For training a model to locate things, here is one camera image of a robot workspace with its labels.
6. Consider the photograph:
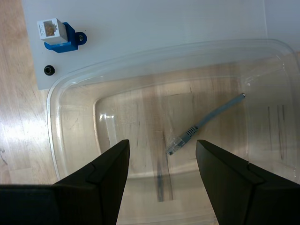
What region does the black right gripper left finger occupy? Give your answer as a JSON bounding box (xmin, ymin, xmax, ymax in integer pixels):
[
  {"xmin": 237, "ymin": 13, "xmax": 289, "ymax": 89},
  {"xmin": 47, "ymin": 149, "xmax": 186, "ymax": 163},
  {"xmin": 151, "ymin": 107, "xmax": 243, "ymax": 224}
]
[{"xmin": 0, "ymin": 139, "xmax": 131, "ymax": 225}]

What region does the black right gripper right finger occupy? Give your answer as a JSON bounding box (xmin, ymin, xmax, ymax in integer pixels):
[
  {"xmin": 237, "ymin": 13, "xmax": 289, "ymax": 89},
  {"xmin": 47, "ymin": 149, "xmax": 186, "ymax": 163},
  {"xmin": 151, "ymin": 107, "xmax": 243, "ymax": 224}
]
[{"xmin": 195, "ymin": 139, "xmax": 300, "ymax": 225}]

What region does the grey rj45 connector cable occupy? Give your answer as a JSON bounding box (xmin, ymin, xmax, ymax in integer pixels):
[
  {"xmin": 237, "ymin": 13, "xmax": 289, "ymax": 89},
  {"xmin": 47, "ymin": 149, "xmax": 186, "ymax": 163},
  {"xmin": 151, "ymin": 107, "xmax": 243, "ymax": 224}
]
[{"xmin": 166, "ymin": 93, "xmax": 247, "ymax": 156}]

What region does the clear plastic container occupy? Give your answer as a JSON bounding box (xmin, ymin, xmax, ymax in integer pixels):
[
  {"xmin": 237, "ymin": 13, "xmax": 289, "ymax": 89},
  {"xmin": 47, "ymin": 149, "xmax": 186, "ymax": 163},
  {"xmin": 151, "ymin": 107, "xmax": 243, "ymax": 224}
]
[{"xmin": 46, "ymin": 38, "xmax": 300, "ymax": 225}]

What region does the black threaded nut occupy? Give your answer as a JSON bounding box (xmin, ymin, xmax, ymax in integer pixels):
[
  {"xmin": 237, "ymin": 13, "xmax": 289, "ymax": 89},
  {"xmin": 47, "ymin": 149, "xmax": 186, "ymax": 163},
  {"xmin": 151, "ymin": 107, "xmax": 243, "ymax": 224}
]
[{"xmin": 43, "ymin": 64, "xmax": 57, "ymax": 76}]

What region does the white rj45 socket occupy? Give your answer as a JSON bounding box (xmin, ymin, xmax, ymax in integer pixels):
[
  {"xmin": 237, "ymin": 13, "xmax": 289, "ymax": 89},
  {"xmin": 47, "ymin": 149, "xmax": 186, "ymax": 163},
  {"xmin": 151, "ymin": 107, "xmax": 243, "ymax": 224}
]
[{"xmin": 37, "ymin": 17, "xmax": 69, "ymax": 45}]

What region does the white board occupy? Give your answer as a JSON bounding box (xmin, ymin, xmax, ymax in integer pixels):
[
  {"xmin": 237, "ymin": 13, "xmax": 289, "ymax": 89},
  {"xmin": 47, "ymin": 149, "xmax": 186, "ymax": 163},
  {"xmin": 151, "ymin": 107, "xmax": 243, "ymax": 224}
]
[{"xmin": 21, "ymin": 0, "xmax": 300, "ymax": 91}]

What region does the blue socket mount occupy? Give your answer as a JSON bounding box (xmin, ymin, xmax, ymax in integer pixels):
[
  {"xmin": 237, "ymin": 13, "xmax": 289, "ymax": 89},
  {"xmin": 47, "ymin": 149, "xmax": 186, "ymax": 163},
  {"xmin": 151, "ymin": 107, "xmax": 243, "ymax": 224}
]
[{"xmin": 44, "ymin": 22, "xmax": 88, "ymax": 54}]

